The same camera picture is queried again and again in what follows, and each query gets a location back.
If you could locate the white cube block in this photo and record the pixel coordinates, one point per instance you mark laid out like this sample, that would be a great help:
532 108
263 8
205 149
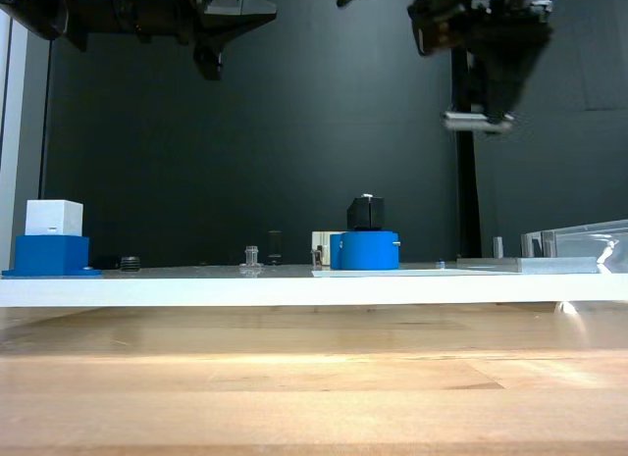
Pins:
51 218

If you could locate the small grey metal peg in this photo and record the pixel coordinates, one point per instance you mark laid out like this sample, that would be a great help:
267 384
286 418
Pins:
498 247

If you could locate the small black bar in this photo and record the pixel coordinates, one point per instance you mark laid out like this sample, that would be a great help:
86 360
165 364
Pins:
275 242

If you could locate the grey metal plate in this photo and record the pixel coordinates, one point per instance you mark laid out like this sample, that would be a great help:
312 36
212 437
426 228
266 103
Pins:
554 266

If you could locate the small metal clamp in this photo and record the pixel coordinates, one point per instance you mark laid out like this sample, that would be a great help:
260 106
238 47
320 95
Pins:
316 260

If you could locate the black threaded insert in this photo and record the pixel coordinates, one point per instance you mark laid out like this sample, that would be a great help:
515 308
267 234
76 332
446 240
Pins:
130 264

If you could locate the blue square base mount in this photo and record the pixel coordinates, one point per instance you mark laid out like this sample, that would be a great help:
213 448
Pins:
49 255

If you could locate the black connector block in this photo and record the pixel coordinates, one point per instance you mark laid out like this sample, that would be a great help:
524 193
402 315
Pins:
365 213

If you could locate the clear plastic tub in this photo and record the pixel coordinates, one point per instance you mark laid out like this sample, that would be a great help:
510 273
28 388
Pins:
589 240

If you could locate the black frame post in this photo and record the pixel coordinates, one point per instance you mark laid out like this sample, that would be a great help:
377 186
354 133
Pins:
466 181

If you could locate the blue round holder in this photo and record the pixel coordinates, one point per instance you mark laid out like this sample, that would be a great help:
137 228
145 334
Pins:
368 252

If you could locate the white connector housing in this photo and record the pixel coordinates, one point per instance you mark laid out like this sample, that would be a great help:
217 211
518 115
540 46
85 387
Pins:
321 240

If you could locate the grey metal cylinder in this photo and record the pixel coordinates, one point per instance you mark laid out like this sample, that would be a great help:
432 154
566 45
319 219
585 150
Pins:
466 121

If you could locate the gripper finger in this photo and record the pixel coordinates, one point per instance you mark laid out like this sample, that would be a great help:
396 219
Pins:
245 15
512 64

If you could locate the light grey frame upright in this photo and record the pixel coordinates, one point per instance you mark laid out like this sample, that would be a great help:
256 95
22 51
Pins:
12 132

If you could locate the clear plastic fitting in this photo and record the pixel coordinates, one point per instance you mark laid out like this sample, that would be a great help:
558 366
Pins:
251 255

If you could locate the white flat plastic plate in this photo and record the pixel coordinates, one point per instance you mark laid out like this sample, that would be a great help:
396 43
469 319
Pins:
417 273

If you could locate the white task board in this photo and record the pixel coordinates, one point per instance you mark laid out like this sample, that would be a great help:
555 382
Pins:
196 291

